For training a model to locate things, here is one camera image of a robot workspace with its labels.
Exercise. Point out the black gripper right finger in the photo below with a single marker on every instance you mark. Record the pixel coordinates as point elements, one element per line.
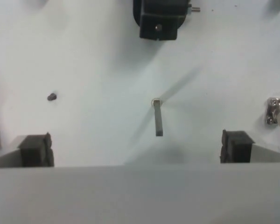
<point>235,149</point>

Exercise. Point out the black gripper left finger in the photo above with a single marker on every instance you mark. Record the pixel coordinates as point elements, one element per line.
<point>36,151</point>

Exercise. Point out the metal square peg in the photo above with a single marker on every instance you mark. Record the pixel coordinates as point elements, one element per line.
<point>158,119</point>

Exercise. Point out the white task board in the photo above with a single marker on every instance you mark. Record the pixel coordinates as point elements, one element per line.
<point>95,70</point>

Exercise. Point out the black D-SUB plug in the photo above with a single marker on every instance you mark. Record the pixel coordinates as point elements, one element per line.
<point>158,21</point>

